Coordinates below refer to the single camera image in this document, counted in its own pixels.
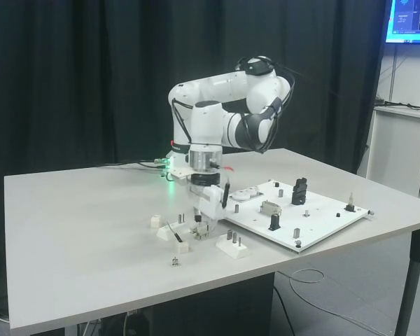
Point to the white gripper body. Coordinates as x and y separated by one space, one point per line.
210 203

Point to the grey metal waterproof plug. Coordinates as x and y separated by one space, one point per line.
200 232

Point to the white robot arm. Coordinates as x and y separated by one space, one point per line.
210 87

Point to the white large gear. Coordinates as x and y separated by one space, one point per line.
239 196

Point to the small white holder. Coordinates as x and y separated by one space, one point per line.
155 221
182 248

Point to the wide white peg holder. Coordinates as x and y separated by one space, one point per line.
231 248
166 232

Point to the white medium gear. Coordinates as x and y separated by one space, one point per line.
252 191

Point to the small metal bolt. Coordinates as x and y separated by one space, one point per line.
175 262

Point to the black USB plug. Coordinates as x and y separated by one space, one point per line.
273 222

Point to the black D-SUB plug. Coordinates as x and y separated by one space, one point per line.
298 192

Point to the white task board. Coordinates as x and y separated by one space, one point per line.
322 224

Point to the clear Ethernet plug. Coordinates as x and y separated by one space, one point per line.
350 203

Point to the black curtain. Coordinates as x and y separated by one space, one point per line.
91 70

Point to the white cabinet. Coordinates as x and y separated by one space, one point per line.
395 150

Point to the dark table leg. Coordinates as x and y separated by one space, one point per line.
411 280

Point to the blue screen monitor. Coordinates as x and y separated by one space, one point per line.
411 21

